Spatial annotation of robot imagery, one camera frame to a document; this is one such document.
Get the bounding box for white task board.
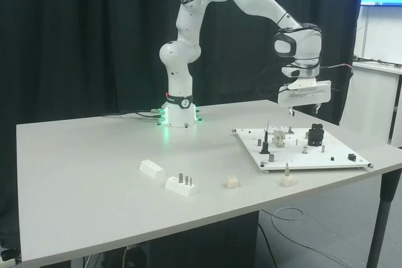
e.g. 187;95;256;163
234;126;374;174

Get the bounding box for small white bolt holder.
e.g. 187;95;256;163
280;174;298;188

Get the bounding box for black base cables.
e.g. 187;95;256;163
106;109;166;121

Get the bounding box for black plug with short cable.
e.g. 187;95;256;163
260;119;271;155

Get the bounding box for grey floor cable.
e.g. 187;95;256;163
271;206;378;266

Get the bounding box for white empty peg holder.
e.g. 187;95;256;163
139;159;168;180

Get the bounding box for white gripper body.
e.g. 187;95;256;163
277;80;332;107

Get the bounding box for dark table leg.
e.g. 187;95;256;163
366;169;401;268

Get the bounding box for small cream square holder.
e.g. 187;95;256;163
224;176;241;191

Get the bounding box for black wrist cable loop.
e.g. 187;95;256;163
258;64;285;101

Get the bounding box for white round peg holder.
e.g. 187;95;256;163
164;176;200;200

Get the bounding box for black curtains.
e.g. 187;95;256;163
0;0;362;126

